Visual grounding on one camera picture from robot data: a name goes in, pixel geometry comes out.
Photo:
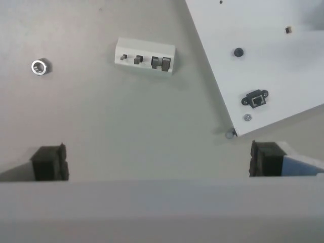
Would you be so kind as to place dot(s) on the white task board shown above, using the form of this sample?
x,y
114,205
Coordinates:
x,y
265,71

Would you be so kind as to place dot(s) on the medium metal square peg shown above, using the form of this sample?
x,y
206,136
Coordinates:
x,y
155,62

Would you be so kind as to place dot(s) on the metal hex nut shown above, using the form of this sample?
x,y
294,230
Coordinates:
x,y
45,67

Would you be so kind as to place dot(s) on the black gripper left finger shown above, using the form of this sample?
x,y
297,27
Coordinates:
x,y
48,164

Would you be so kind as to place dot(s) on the white square peg holder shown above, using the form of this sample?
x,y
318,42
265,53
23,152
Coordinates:
x,y
144,48

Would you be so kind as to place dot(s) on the small metal square peg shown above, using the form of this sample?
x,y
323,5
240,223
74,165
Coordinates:
x,y
137,59

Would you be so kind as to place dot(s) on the large metal square peg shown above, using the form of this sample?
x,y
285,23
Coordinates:
x,y
166,64

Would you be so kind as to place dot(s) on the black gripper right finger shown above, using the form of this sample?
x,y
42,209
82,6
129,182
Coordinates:
x,y
268,162

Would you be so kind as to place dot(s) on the tiny metal square peg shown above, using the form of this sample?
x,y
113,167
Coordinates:
x,y
123,57

